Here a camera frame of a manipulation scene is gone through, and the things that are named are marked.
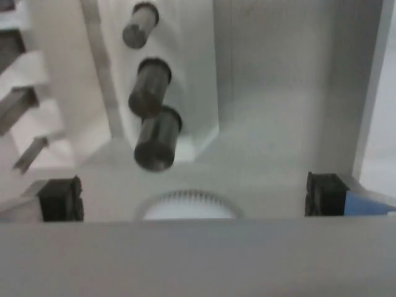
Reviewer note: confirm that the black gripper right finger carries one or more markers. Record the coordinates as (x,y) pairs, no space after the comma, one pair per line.
(325,196)

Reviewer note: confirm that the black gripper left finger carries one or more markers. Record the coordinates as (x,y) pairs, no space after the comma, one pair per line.
(60,199)

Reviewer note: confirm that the thin metal square peg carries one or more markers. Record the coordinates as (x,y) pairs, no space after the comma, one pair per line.
(31,154)

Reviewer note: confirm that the medium metal square peg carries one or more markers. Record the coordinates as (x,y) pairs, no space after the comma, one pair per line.
(17,108)

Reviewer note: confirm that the metal round peg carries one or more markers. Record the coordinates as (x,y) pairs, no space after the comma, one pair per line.
(140,24)
(157,139)
(150,89)

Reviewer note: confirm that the white square peg holder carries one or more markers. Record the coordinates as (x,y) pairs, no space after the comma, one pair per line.
(71,77)

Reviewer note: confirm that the thick metal square peg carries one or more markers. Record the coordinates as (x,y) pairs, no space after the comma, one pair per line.
(10,46)

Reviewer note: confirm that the white round peg holder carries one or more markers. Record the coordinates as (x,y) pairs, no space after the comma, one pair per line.
(198,62)

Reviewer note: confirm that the white task board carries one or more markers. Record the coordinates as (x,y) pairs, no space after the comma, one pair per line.
(380,123)

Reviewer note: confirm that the white large gear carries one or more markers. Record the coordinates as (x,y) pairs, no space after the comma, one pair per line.
(188,207)

